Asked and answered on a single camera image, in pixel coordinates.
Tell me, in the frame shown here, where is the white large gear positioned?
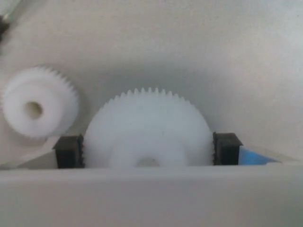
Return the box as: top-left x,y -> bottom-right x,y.
84,87 -> 213,169

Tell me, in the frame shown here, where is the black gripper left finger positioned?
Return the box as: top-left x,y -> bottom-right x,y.
13,133 -> 85,169

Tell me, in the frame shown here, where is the white medium gear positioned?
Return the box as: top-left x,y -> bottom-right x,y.
1,65 -> 80,140

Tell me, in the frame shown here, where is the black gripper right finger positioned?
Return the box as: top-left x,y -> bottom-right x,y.
212,131 -> 283,166

